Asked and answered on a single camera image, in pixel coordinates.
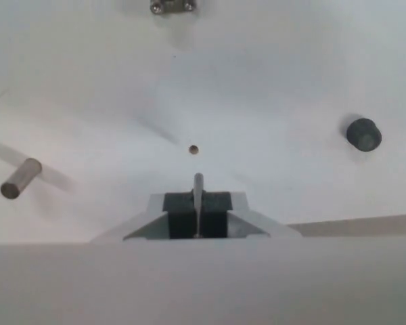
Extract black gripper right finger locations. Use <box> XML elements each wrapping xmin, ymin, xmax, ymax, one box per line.
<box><xmin>199</xmin><ymin>191</ymin><xmax>270</xmax><ymax>240</ymax></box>

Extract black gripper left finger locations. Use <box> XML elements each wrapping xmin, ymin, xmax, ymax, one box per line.
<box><xmin>122</xmin><ymin>192</ymin><xmax>198</xmax><ymax>241</ymax></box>

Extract thin metal round peg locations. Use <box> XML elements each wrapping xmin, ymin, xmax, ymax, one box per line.
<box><xmin>193</xmin><ymin>173</ymin><xmax>205</xmax><ymax>238</ymax></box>

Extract white task board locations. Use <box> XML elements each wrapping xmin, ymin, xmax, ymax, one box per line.
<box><xmin>0</xmin><ymin>0</ymin><xmax>406</xmax><ymax>245</ymax></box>

